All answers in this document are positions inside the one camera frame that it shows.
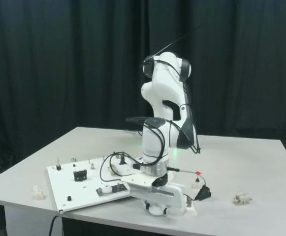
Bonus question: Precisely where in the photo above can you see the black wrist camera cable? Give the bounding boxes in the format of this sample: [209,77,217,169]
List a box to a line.
[99,151,146,184]

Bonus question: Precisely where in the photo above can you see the black plug with cable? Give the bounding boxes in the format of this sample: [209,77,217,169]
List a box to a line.
[184,186,212,202]

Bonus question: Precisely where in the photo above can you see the flat white mounting plate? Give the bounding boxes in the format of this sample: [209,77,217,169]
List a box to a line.
[121,175,158,189]

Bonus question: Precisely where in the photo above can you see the white cube holder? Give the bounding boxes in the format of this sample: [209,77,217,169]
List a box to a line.
[33,189,46,201]

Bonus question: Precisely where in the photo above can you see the thin black rod red tag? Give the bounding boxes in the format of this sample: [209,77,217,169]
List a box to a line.
[167,166,204,177]

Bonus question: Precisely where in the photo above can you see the white large gear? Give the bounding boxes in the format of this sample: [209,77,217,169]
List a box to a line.
[147,203,166,216]

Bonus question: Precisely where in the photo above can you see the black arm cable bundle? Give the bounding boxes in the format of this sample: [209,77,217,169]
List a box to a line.
[126,58,202,163]

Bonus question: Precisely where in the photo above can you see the black curtain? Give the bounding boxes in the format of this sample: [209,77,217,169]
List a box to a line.
[0,0,286,174]

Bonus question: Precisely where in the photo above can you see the black D-SUB plug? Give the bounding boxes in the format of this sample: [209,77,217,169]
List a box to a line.
[73,170,87,182]

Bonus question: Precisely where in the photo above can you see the black hanging cable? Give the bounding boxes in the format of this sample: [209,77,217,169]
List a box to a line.
[48,212,61,236]

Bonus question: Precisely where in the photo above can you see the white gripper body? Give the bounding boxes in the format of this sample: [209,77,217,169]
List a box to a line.
[129,183,185,215]

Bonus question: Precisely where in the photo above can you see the black zip tie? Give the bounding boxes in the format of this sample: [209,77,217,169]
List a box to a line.
[152,25,204,57]

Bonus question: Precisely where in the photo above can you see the beige small connector plug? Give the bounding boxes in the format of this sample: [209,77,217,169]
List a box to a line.
[233,193,252,205]

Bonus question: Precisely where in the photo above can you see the black wrist band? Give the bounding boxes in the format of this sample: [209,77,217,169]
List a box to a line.
[152,176,168,188]

